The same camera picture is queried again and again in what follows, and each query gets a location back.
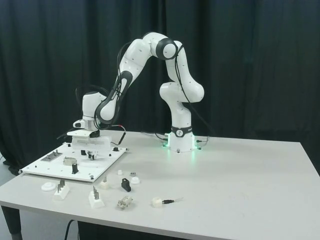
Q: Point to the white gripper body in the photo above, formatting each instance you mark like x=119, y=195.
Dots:
x=100, y=145

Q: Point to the metal BNC plug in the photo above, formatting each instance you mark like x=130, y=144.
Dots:
x=91, y=158

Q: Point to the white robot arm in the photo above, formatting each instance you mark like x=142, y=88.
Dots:
x=180, y=112

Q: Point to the black flange band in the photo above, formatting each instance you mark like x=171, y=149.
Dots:
x=95, y=134

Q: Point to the white task board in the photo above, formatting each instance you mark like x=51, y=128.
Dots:
x=100, y=167

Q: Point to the metal bolt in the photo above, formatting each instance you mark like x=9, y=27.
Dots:
x=105, y=178

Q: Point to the flat white mounting plate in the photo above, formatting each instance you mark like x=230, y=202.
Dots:
x=77, y=133

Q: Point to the white small gear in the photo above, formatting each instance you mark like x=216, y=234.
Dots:
x=120, y=172

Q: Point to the small white bolt holder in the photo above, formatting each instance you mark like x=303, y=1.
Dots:
x=105, y=185

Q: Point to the thin metal round peg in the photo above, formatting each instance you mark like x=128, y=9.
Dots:
x=93, y=189

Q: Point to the large metal square peg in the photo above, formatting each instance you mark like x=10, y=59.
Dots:
x=63, y=184

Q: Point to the large metal round peg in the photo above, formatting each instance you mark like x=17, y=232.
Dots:
x=97, y=195

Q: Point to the black D-SUB plug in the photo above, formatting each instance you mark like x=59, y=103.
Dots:
x=125, y=184

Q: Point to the small round metal nut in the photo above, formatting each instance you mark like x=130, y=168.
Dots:
x=132, y=174

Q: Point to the medium metal square peg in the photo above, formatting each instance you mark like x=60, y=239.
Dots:
x=59, y=187

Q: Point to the white round peg holder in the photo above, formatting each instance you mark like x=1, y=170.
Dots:
x=96, y=202

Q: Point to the white square peg holder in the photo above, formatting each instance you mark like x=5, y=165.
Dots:
x=61, y=195

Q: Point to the white large gear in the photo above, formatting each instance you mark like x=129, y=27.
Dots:
x=48, y=187

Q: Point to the beige metal connector plug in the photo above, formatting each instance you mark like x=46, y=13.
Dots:
x=123, y=203

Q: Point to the white cube plug holder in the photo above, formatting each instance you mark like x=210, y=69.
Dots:
x=157, y=202

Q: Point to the black controller box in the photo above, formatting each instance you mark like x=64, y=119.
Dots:
x=112, y=232

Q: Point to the black table leg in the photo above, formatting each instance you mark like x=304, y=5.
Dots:
x=11, y=225

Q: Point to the black curtain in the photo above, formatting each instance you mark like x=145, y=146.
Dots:
x=250, y=50

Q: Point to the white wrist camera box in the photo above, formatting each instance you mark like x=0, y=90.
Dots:
x=78, y=124

